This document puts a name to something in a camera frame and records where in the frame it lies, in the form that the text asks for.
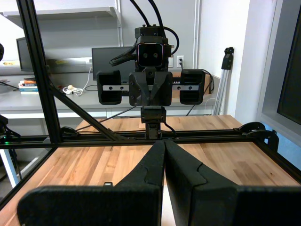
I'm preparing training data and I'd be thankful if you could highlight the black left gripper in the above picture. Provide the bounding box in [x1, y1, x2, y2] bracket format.
[96, 69, 206, 106]

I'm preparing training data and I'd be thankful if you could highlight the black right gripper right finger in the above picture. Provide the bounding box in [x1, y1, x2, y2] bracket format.
[165, 139, 301, 226]

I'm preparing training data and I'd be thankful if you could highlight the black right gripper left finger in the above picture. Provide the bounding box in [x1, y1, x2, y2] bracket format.
[16, 139, 165, 226]

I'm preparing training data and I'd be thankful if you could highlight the black computer monitor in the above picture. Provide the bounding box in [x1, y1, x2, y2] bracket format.
[91, 46, 138, 82]
[16, 37, 36, 73]

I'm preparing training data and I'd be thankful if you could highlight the brown cardboard box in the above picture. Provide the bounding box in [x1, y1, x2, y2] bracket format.
[173, 72, 212, 95]

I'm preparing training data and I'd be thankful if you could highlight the grey desk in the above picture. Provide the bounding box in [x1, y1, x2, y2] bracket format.
[0, 70, 222, 118]

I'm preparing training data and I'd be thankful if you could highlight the stack of books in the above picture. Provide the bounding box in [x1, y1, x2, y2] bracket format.
[18, 80, 39, 95]

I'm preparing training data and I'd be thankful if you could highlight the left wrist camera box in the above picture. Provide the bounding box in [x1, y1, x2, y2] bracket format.
[134, 26, 170, 71]

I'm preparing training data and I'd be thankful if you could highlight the left arm braided cable loop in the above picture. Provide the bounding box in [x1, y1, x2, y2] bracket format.
[109, 47, 137, 68]

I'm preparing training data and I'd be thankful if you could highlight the left arm thin cable loop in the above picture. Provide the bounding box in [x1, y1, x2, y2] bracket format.
[163, 26, 180, 57]

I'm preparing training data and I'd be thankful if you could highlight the white cable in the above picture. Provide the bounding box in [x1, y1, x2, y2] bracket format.
[62, 67, 93, 97]

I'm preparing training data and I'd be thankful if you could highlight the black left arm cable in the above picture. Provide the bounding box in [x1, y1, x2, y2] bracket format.
[148, 0, 165, 27]
[128, 0, 151, 26]

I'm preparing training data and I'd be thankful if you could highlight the black aluminium frame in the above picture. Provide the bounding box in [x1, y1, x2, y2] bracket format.
[0, 0, 301, 209]

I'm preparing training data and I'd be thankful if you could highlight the white wall shelf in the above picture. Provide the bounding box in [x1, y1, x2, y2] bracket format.
[0, 6, 123, 48]

